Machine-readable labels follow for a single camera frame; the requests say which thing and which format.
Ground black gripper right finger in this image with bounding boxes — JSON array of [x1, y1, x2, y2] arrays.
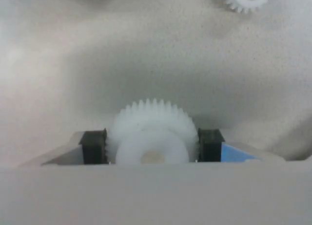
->
[[196, 127, 263, 163]]

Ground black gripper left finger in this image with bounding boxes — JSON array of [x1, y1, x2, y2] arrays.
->
[[40, 128, 108, 166]]

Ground white medium gear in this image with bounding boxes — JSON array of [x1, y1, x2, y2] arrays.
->
[[107, 97, 199, 166]]

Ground white small gear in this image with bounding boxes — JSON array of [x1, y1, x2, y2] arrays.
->
[[221, 0, 274, 15]]

